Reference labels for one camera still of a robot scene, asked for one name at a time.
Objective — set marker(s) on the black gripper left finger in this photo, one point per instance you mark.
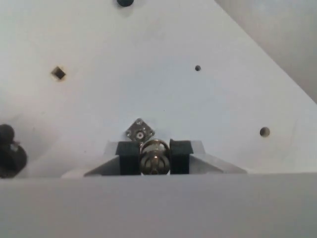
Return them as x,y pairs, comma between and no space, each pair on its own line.
127,158

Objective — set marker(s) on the white task board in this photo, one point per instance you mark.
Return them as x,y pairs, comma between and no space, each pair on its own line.
148,74

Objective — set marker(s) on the black D-SUB plug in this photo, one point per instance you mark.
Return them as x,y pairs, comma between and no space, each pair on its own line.
12,156

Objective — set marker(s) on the metal BNC plug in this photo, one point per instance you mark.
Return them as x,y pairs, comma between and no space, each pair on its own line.
154,153

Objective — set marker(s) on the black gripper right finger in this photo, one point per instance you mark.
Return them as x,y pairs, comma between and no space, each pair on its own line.
179,158

